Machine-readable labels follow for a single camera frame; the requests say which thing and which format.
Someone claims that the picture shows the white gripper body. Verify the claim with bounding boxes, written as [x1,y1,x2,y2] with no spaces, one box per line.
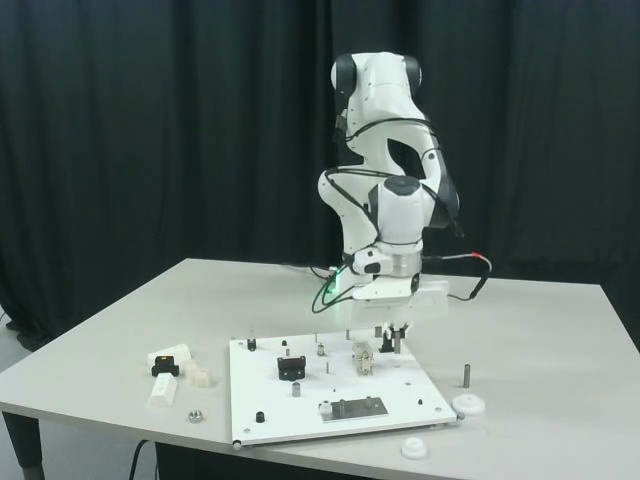
[349,279,448,329]

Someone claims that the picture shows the white task board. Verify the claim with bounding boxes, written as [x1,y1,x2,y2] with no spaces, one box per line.
[228,324,459,435]

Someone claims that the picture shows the thin black rod red tag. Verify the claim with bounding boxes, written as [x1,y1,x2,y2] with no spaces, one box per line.
[470,252,494,302]

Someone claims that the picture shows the white large gear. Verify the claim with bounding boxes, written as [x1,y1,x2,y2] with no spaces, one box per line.
[451,393,487,417]

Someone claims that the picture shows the white medium gear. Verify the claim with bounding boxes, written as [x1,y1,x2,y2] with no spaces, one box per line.
[400,436,431,459]

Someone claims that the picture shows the long white holder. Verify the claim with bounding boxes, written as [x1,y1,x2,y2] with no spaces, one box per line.
[147,343,194,367]

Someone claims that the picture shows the black D-SUB plug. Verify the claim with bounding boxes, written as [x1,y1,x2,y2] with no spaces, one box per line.
[149,355,182,378]

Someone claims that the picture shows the white holder with holes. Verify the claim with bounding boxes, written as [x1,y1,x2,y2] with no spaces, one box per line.
[145,374,181,409]

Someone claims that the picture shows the black curtain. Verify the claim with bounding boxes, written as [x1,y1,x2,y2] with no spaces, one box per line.
[0,0,640,347]

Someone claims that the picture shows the dark table leg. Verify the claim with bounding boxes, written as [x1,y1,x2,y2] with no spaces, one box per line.
[0,410,42,480]

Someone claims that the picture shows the black base cable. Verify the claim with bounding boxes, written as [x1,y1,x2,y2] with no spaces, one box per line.
[311,265,354,315]

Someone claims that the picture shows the black rod cable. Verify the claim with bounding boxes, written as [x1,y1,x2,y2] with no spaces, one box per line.
[421,252,494,301]

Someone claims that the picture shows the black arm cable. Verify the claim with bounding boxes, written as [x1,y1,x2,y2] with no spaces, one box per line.
[334,105,444,152]
[323,168,387,242]

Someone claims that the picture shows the black hanging cable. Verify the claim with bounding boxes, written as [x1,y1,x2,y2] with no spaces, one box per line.
[129,438,152,480]

